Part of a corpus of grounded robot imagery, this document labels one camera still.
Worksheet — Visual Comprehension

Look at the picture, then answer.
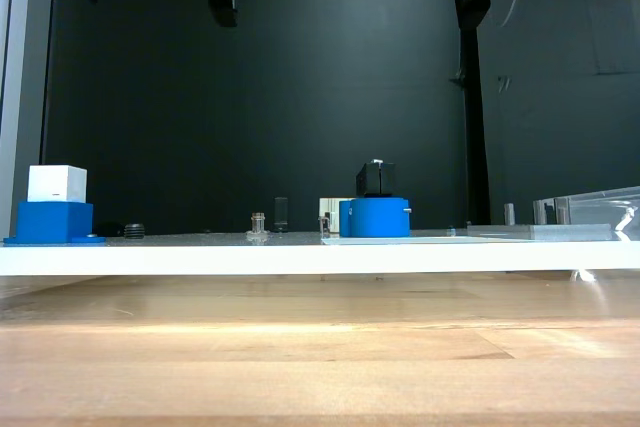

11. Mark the dark translucent cylinder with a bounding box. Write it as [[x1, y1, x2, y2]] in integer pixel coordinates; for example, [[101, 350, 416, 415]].
[[273, 195, 291, 234]]

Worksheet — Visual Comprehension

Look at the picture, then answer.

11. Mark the white taskboard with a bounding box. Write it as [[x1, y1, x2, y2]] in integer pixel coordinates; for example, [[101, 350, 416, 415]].
[[0, 231, 640, 278]]

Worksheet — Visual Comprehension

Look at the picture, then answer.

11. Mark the black block with screw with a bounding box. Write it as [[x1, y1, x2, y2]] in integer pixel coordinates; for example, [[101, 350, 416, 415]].
[[354, 159, 397, 198]]

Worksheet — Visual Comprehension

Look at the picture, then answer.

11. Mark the white cube plug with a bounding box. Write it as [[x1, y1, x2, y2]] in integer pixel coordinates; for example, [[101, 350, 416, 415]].
[[27, 164, 89, 204]]

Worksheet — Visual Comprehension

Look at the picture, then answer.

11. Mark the white connector housing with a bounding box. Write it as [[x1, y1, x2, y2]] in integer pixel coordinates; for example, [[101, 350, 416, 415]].
[[318, 197, 342, 234]]

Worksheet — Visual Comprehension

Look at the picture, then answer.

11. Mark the clear plastic tub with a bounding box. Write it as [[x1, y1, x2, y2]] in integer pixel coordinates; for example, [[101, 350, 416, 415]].
[[532, 185, 640, 244]]

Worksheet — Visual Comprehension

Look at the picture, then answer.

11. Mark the blue round holder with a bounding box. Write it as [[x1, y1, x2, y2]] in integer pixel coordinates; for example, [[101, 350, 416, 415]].
[[338, 196, 414, 239]]

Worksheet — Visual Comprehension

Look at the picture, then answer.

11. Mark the grey metal plate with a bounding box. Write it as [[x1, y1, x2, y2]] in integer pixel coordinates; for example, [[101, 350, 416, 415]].
[[466, 223, 614, 242]]

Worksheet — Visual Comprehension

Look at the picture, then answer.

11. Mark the blue square socket base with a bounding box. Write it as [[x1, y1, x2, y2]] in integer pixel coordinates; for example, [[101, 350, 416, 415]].
[[2, 200, 107, 247]]

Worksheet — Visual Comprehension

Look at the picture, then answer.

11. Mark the black wall post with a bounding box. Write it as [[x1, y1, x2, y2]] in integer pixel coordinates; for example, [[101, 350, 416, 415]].
[[449, 26, 494, 227]]

